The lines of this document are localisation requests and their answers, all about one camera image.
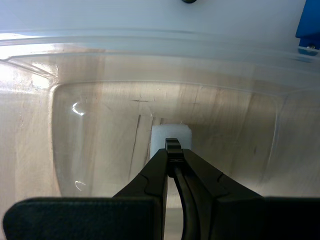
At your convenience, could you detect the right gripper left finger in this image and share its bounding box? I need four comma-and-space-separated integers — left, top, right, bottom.
2, 147, 169, 240

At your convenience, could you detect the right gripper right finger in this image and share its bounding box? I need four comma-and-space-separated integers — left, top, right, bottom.
182, 149, 320, 240

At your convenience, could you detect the black USB connector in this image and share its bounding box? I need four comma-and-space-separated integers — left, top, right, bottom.
164, 137, 185, 177

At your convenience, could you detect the clear plastic tub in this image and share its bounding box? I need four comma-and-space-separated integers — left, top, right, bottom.
0, 27, 320, 240

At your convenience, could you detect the white task board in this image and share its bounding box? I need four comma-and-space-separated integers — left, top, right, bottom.
0, 0, 320, 36

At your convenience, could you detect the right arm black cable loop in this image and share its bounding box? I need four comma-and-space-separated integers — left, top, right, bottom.
172, 167, 211, 240

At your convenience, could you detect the small blue socket mount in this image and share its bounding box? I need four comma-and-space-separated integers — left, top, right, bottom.
294, 0, 320, 55

